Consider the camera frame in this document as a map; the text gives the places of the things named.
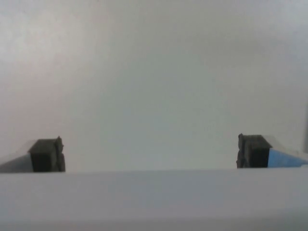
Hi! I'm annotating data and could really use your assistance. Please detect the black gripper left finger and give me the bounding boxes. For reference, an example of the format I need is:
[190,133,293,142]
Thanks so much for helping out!
[0,136,66,173]

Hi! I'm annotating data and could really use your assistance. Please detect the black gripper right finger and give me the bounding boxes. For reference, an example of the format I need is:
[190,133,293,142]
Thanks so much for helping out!
[236,133,308,169]

